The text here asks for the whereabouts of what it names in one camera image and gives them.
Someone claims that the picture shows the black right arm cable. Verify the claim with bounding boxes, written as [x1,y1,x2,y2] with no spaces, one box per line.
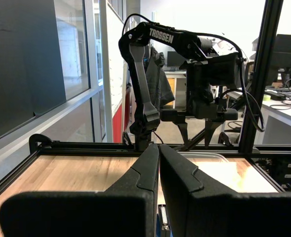
[121,13,266,133]

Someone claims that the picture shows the yellow drawer cabinet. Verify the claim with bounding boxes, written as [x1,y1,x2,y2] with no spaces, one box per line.
[167,78,176,107]

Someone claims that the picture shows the large black computer monitor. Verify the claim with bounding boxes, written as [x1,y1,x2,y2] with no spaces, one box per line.
[271,34,291,75]

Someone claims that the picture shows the clear plastic tub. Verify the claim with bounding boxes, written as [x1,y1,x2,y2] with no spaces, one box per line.
[179,152,230,165]

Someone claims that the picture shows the white office desk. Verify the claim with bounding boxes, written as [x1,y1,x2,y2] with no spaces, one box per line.
[258,97,291,146]

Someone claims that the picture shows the white board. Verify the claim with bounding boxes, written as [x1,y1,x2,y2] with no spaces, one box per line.
[156,160,244,237]

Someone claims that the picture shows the grey aluminium window frame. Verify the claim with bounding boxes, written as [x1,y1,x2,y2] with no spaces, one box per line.
[0,0,114,188]

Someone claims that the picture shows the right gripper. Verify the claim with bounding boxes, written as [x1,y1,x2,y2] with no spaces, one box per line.
[160,85,239,147]

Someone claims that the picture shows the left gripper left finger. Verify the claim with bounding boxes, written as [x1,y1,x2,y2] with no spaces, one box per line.
[0,144,160,237]

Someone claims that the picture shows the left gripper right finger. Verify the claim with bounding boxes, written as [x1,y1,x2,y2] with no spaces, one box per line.
[159,144,291,237]

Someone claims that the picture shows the white partition with red base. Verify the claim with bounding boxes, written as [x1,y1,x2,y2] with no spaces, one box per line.
[106,0,131,144]

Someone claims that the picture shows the black metal frame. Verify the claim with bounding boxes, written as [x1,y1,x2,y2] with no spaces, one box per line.
[0,0,291,205]

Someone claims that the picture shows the small black computer monitor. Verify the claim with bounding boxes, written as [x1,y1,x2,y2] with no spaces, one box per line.
[167,51,185,68]

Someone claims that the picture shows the grey hanging jacket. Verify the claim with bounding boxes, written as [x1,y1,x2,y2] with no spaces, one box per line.
[145,45,176,109]

